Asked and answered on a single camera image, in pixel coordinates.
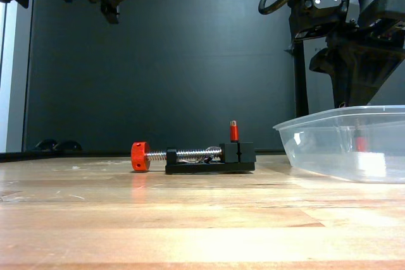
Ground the red rca connector with wire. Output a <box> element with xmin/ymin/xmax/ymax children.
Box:
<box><xmin>354</xmin><ymin>118</ymin><xmax>368</xmax><ymax>152</ymax></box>

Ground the black clamp hub red knob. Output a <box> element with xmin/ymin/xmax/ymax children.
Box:
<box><xmin>130</xmin><ymin>140</ymin><xmax>256</xmax><ymax>175</ymax></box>

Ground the clear plastic tub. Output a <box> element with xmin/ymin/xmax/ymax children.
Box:
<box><xmin>272</xmin><ymin>104</ymin><xmax>405</xmax><ymax>185</ymax></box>

